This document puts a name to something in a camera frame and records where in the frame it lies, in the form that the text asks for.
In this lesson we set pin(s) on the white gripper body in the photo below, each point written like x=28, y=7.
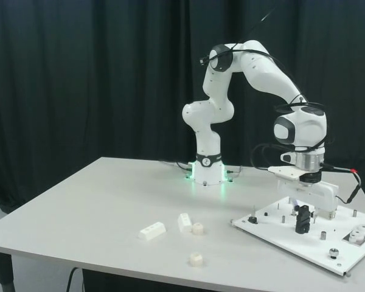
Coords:
x=328, y=197

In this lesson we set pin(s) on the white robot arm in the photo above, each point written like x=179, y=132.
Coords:
x=261, y=70

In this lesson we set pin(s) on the black D-SUB plug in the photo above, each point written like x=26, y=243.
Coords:
x=302, y=225

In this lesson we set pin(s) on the metal round peg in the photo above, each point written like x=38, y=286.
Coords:
x=323, y=235

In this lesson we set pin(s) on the metal square peg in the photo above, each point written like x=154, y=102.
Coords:
x=355, y=213

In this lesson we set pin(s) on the white medium gear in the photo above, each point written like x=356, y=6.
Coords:
x=356, y=235

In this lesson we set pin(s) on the white large gear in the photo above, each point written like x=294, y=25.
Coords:
x=364, y=228

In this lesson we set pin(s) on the white task board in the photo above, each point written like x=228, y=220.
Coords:
x=276, y=237

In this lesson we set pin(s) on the metal BNC plug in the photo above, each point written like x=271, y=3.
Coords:
x=333, y=253

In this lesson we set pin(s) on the small round white holder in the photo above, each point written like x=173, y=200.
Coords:
x=197, y=229

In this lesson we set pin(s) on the white house-shaped holder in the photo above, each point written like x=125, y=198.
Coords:
x=184, y=223

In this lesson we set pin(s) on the small square white holder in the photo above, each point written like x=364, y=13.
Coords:
x=196, y=260

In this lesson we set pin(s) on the long white holder with holes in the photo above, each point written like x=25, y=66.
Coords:
x=152, y=232

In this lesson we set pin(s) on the black curtains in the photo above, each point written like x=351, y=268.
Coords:
x=79, y=76

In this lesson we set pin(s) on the dark table leg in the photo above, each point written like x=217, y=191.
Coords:
x=1, y=270

